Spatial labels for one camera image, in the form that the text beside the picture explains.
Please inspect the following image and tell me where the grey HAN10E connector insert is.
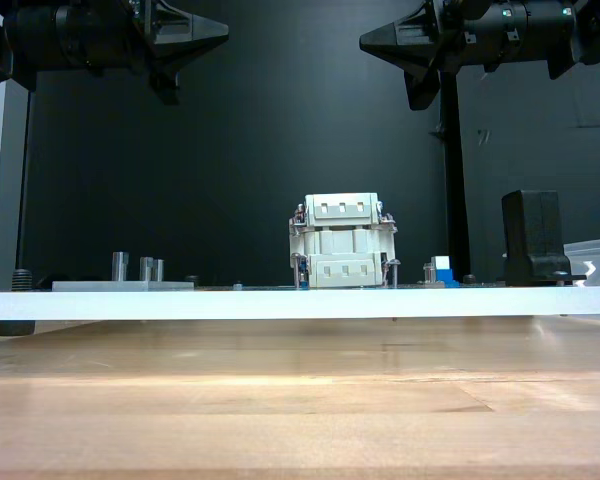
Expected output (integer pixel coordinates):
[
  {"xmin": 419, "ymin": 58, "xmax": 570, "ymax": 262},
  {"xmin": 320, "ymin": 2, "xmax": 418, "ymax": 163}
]
[{"xmin": 288, "ymin": 193, "xmax": 400, "ymax": 236}]

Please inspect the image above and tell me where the black connector hood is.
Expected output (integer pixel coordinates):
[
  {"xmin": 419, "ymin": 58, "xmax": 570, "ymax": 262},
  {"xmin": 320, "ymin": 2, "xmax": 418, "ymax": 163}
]
[{"xmin": 501, "ymin": 189, "xmax": 589, "ymax": 288}]

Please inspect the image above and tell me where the grey connector socket base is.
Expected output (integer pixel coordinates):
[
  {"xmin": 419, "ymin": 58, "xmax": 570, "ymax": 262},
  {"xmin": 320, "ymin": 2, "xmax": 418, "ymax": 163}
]
[{"xmin": 288, "ymin": 228, "xmax": 397, "ymax": 290}]

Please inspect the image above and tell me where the white taskboard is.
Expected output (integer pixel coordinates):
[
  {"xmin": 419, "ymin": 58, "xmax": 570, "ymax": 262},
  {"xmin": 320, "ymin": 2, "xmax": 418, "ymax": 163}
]
[{"xmin": 0, "ymin": 282, "xmax": 600, "ymax": 322}]

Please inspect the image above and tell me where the blue white terminal block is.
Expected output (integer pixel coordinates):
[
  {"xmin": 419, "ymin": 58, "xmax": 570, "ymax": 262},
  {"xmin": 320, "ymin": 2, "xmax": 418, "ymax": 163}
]
[{"xmin": 429, "ymin": 255, "xmax": 456, "ymax": 288}]

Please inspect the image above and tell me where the grey aluminium plate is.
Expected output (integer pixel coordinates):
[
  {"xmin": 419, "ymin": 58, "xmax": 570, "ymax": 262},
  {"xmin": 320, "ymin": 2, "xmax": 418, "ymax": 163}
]
[{"xmin": 52, "ymin": 279, "xmax": 197, "ymax": 293}]

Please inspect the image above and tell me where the clear plastic tub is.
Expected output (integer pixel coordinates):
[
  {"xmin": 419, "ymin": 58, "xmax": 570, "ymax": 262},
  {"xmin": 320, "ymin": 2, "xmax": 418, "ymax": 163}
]
[{"xmin": 562, "ymin": 235, "xmax": 600, "ymax": 321}]

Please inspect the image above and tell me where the black threaded bolt head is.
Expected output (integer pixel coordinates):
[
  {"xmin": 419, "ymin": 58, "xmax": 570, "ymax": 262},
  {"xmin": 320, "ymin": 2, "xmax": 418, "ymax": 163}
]
[{"xmin": 11, "ymin": 268, "xmax": 35, "ymax": 293}]

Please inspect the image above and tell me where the black rubber foot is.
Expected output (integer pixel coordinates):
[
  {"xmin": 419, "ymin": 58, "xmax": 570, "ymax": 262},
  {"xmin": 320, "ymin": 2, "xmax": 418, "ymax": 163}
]
[{"xmin": 0, "ymin": 319, "xmax": 37, "ymax": 337}]

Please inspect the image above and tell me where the black vertical post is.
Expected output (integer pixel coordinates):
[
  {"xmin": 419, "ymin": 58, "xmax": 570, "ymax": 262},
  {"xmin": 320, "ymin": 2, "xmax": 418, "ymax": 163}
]
[{"xmin": 428, "ymin": 72, "xmax": 472, "ymax": 283}]

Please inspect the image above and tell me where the tall silver metal post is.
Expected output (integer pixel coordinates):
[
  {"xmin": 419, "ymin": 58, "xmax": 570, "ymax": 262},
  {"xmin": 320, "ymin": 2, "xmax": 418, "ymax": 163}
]
[{"xmin": 112, "ymin": 251, "xmax": 132, "ymax": 282}]

